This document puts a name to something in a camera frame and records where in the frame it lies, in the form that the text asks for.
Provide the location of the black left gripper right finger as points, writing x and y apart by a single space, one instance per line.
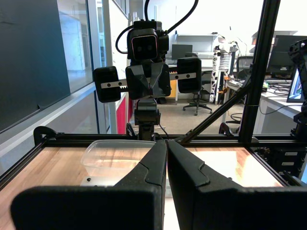
227 208

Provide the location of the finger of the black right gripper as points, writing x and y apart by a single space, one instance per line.
136 82
161 81

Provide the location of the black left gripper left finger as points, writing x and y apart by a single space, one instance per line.
96 208

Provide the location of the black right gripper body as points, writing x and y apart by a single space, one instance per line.
189 74

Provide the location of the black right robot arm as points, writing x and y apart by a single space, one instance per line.
146 115

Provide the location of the black office chair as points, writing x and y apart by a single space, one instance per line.
206 80

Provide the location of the small dark monitor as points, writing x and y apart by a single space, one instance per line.
182 51

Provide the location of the white board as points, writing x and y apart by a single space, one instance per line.
100 182

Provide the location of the red partition panel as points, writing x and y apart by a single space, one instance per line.
122 112

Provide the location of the white shelf unit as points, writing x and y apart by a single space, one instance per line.
199 40

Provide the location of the white lattice robot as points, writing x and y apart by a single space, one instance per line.
224 61

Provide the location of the clear plastic tub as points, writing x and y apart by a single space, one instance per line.
108 155

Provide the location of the black mesh chair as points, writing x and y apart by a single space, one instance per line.
243 64

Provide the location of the white desk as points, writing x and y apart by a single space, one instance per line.
275 100

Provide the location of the large dark monitor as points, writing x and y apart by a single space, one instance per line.
285 55

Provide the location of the screen with blue edge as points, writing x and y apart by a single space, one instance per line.
293 88

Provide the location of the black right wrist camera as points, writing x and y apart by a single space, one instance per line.
144 46

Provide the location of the black aluminium frame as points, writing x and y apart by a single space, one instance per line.
259 72

